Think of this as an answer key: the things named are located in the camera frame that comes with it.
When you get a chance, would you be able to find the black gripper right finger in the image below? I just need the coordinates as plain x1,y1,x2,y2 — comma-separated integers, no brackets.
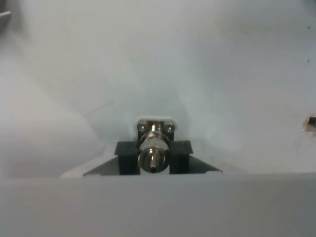
169,139,247,175

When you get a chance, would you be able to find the white task board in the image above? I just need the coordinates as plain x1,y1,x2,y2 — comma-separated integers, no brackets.
0,0,316,180

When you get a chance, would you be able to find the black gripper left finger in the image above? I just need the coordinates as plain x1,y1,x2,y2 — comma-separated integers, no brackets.
60,140,141,177

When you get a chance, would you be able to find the metal BNC plug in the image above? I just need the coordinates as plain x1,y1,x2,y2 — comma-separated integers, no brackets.
137,132,171,175

